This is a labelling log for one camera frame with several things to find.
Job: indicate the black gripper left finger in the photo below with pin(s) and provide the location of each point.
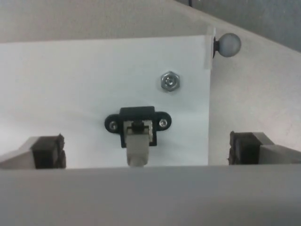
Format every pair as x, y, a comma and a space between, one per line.
47, 150

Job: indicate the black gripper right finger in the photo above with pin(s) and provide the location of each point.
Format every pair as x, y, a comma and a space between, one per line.
244, 150

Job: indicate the white task board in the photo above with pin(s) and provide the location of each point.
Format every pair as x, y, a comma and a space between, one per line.
70, 94

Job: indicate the grey Ethernet plug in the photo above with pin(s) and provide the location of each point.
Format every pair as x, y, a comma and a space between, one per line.
137, 146

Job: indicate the metal hex nut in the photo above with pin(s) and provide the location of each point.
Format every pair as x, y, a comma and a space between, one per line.
170, 82

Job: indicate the grey marker ball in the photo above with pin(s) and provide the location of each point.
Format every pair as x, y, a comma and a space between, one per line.
230, 45

